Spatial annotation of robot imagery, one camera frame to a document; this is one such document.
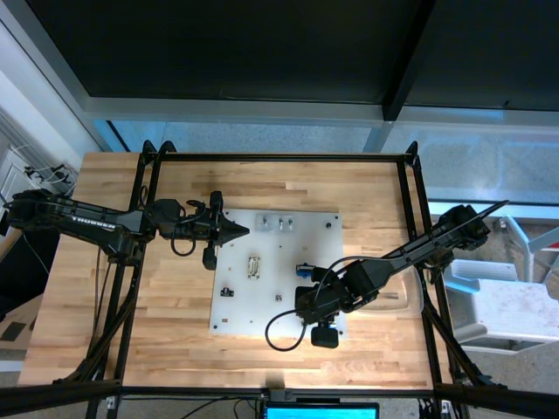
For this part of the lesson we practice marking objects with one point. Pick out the white plastic step stool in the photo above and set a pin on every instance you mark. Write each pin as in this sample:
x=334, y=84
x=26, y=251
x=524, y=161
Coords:
x=506, y=305

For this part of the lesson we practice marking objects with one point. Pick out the black upright post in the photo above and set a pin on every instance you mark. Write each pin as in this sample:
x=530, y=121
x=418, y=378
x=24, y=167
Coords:
x=406, y=65

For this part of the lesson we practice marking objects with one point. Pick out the blue and black connector socket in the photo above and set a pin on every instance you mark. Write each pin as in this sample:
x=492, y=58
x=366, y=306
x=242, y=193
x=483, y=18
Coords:
x=303, y=271

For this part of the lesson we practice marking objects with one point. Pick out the aluminium block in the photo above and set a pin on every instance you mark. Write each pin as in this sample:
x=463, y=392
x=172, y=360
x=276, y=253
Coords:
x=273, y=227

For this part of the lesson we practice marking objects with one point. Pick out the small black camera mount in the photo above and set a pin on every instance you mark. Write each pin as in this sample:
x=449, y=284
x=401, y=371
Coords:
x=279, y=394

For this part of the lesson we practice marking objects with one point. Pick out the black metal frame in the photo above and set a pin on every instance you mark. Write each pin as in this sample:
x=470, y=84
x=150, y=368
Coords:
x=279, y=157

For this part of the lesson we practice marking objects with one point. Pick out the white tubular metal stand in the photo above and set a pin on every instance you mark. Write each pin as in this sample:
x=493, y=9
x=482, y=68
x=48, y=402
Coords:
x=529, y=266

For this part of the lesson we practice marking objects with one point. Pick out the white plastic board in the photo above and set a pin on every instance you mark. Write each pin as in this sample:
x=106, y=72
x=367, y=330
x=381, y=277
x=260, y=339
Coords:
x=249, y=314

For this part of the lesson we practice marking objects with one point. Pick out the beige connector housing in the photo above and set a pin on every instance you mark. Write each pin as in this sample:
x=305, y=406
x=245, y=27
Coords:
x=254, y=267

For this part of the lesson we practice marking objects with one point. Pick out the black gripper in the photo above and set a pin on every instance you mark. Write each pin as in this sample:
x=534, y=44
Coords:
x=214, y=227
x=324, y=337

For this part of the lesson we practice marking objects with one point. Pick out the black flat pad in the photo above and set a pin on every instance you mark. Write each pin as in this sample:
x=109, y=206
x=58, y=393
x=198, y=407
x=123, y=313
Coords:
x=12, y=331

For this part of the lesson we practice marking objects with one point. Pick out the small black clamp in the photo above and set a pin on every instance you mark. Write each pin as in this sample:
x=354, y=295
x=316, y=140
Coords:
x=225, y=291

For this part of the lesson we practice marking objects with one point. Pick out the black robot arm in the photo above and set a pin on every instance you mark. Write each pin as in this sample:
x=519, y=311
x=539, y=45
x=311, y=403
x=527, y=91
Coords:
x=94, y=222
x=406, y=253

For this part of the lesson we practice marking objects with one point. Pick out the clear plastic tub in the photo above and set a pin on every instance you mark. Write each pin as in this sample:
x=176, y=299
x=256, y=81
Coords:
x=397, y=301

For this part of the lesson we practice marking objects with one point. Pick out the blue screen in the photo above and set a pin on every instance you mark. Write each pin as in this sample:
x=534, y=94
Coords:
x=319, y=412

